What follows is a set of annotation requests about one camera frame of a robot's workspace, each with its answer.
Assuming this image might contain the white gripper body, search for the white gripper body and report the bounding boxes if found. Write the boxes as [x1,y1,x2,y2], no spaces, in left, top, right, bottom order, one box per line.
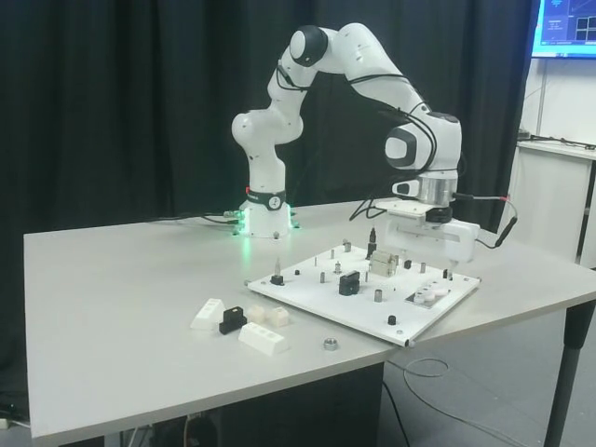
[385,216,481,264]

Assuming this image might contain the black Ethernet plug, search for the black Ethernet plug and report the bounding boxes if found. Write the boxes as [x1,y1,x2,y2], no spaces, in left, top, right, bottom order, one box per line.
[338,271,362,297]

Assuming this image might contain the white task board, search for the white task board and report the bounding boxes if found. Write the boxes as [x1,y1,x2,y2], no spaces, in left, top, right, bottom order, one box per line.
[245,239,483,349]

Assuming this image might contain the white cabinet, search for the white cabinet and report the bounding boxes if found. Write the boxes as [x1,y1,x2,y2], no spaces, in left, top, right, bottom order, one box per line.
[505,138,596,272]

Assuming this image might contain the dark table leg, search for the dark table leg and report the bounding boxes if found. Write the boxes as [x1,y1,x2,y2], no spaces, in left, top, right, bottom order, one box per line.
[552,307,589,447]

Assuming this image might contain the white holder with holes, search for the white holder with holes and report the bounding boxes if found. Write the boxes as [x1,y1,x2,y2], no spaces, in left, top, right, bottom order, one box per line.
[237,321,291,357]
[190,297,233,332]

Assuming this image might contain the black D-SUB plug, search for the black D-SUB plug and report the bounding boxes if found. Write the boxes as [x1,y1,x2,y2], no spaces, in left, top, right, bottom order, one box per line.
[218,305,251,336]

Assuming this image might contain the blue screen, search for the blue screen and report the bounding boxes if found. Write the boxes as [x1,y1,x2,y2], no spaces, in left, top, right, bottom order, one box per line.
[530,0,596,60]

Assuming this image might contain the black curtains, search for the black curtains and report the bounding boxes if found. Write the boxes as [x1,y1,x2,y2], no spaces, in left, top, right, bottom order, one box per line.
[0,0,549,336]

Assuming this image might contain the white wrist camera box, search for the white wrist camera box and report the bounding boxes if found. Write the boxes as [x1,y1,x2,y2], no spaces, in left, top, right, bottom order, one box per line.
[391,179,422,197]

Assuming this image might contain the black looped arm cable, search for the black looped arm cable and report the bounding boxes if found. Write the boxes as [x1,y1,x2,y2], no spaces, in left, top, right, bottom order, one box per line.
[348,196,393,223]

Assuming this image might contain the thin black rod on wire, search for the thin black rod on wire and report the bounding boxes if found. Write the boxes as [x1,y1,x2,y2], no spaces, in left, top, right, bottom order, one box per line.
[454,192,519,249]

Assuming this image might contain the grey floor cable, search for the grey floor cable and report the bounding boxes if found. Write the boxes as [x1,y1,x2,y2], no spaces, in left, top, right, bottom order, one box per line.
[401,357,463,407]

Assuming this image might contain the black floor cable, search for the black floor cable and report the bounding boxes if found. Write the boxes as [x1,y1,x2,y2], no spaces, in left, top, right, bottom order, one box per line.
[380,370,407,447]

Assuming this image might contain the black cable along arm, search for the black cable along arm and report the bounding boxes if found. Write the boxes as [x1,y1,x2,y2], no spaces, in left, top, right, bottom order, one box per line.
[274,62,440,157]

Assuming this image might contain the black base cable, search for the black base cable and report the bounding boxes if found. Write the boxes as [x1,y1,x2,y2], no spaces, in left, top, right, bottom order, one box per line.
[156,210,244,228]

